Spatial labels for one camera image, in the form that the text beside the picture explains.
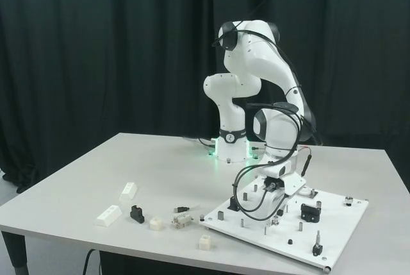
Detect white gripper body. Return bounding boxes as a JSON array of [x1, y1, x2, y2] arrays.
[[254, 187, 290, 222]]

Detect black socket block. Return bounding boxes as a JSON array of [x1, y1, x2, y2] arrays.
[[300, 203, 322, 223]]

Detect white task board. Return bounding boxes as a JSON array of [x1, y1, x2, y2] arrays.
[[199, 187, 368, 271]]

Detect small white cube holder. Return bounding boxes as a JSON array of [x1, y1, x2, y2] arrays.
[[198, 233, 213, 251], [149, 215, 165, 232]]

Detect metal waterproof plug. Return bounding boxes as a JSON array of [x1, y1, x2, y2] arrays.
[[171, 213, 190, 229]]

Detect black D-SUB plug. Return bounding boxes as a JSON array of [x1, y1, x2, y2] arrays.
[[129, 204, 145, 224]]

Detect white holder with holes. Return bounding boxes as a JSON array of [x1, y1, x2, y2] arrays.
[[93, 204, 124, 227], [119, 181, 140, 204]]

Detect black curtain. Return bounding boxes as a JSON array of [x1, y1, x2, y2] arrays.
[[0, 0, 410, 194]]

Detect dark grey table leg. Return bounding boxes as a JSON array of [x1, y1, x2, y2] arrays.
[[0, 230, 27, 275]]

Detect metal bolt in black mount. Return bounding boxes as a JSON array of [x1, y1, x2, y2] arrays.
[[311, 229, 324, 255]]

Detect black foot cable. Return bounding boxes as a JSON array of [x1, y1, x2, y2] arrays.
[[195, 137, 219, 148]]

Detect black cable under table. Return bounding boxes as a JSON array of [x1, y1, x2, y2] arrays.
[[83, 248, 99, 275]]

